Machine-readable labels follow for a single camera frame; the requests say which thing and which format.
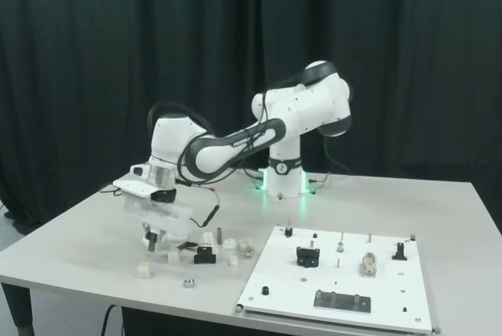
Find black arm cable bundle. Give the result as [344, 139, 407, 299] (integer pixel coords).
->
[147, 88, 299, 187]

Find black base cables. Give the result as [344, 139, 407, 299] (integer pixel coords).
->
[307, 172, 335, 196]

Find black D-SUB plug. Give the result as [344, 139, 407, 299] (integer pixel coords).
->
[192, 246, 217, 266]

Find thin black rod on wire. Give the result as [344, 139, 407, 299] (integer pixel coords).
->
[175, 181, 221, 228]

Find black curtain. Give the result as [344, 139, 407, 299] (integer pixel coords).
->
[0, 0, 502, 228]

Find white task board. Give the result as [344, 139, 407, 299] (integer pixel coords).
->
[236, 225, 441, 335]

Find white peg holder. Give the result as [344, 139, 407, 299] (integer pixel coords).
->
[198, 232, 220, 257]

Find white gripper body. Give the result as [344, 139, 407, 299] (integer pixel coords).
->
[123, 194, 196, 241]

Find black table leg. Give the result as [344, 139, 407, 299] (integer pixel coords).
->
[0, 282, 33, 336]

